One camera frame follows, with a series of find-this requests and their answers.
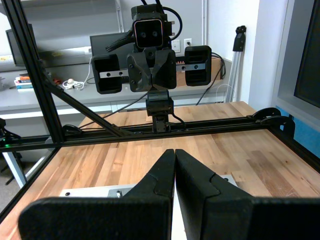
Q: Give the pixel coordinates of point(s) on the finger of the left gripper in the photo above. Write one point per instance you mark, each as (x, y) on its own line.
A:
(138, 72)
(165, 70)

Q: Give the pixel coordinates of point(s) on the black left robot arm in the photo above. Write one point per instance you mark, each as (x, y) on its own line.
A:
(160, 105)

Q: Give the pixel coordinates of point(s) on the grey metal plate with posts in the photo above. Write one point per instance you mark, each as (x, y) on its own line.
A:
(112, 193)

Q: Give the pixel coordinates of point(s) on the white wall outlet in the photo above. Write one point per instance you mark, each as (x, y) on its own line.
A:
(188, 42)
(176, 46)

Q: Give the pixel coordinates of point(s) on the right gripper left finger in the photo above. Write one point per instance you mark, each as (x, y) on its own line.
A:
(100, 217)

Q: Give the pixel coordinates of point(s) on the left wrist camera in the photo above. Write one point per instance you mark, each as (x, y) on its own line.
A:
(147, 33)

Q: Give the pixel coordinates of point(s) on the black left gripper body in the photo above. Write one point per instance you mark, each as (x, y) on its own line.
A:
(107, 75)

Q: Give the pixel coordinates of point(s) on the grey tripod stand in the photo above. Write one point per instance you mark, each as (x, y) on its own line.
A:
(240, 40)

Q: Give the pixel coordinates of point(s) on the stack of books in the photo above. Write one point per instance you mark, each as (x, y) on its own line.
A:
(23, 85)

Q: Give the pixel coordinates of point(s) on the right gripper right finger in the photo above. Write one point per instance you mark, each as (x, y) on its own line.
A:
(237, 220)

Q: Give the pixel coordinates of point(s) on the black aluminium frame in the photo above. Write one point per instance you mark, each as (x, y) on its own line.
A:
(35, 75)

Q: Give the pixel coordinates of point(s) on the grey desk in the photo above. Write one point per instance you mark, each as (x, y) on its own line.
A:
(25, 100)

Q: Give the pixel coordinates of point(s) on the black computer monitor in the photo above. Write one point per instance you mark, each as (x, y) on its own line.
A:
(100, 43)
(12, 47)

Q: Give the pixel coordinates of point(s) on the white task board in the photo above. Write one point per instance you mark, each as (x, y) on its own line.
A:
(82, 191)

